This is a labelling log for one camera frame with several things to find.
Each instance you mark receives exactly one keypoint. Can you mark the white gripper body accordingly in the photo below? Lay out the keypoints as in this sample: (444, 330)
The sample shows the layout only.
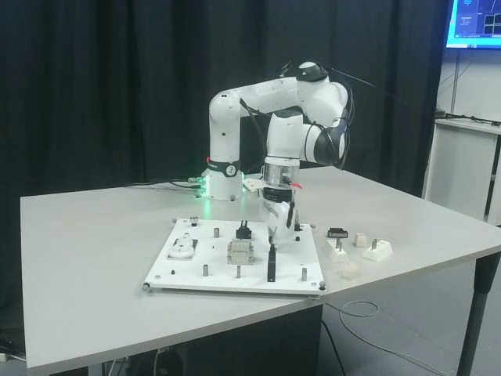
(278, 217)

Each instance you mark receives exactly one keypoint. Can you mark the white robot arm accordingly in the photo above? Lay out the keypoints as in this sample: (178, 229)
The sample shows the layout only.
(225, 129)

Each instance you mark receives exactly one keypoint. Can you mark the black waterproof plug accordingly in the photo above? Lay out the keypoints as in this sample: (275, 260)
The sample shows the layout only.
(297, 227)

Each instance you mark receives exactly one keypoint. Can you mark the black Ethernet plug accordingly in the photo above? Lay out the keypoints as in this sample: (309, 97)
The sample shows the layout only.
(243, 233)

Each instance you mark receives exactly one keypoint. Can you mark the black D-SUB plug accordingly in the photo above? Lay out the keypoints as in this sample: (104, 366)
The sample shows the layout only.
(337, 233)

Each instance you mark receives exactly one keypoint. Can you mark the white peg holder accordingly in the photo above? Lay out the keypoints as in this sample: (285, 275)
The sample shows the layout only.
(338, 256)
(381, 252)

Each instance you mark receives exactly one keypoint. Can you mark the small white rounded holder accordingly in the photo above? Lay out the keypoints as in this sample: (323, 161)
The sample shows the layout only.
(360, 239)

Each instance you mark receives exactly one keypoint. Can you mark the white task board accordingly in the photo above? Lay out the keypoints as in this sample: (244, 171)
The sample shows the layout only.
(219, 282)

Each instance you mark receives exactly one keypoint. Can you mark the small cream holder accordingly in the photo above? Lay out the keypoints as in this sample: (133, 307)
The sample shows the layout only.
(349, 271)

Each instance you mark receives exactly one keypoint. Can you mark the white medium gear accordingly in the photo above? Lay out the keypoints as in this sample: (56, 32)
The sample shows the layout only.
(184, 240)

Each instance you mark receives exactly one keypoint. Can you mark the small metal square peg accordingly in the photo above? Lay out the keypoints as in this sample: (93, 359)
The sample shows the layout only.
(373, 244)

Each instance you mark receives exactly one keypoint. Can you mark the white large gear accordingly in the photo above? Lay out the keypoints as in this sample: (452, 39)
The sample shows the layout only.
(180, 252)

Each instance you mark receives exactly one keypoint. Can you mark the white cabinet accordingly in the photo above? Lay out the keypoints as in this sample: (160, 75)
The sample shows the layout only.
(458, 168)

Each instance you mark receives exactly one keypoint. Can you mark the black curtain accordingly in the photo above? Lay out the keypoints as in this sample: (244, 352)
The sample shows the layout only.
(117, 98)

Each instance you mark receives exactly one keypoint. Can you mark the black table leg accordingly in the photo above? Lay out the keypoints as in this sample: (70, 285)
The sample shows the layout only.
(475, 313)

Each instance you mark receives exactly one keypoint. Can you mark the blue screen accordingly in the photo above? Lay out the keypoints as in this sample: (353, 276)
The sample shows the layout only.
(473, 23)

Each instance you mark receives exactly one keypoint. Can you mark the white wrist camera plate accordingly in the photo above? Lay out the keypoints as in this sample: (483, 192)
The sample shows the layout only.
(252, 185)

